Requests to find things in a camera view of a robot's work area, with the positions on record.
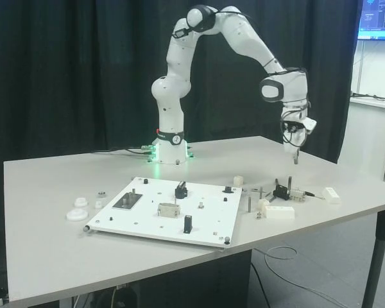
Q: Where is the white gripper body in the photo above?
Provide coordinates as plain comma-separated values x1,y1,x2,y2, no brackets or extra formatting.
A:
282,127,305,155

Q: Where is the silver D-SUB plug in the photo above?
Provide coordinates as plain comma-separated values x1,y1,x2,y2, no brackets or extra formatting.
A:
289,187,309,203

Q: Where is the black plug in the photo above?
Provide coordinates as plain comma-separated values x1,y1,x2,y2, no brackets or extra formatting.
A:
273,182,290,201

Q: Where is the white holder with holes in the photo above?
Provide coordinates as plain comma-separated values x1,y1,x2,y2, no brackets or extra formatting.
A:
321,187,342,205

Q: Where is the long white holder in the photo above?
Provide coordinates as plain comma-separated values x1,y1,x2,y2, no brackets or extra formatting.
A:
265,205,296,221

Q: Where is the black table leg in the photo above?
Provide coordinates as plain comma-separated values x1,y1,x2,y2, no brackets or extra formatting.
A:
361,210,385,308

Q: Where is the white task board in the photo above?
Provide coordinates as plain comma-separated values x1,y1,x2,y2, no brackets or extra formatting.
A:
83,177,244,250

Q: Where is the blue screen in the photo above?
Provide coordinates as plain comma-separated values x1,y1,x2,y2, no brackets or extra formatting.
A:
355,0,385,41

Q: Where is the black box under table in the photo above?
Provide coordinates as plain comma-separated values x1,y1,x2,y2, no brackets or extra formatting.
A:
127,248,253,308

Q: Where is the white large gear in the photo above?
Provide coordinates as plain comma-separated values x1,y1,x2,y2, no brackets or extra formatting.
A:
65,207,88,223

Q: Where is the black curtain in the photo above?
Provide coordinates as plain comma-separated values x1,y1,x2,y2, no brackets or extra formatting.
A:
0,0,363,289

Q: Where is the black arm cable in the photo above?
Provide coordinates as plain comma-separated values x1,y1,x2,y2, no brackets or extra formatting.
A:
279,108,311,145

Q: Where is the grey floor cable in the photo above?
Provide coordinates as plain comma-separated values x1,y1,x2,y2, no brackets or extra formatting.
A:
264,246,385,304

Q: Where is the black cable on cabinet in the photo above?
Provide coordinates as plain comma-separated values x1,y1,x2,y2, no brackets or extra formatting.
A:
350,92,385,105

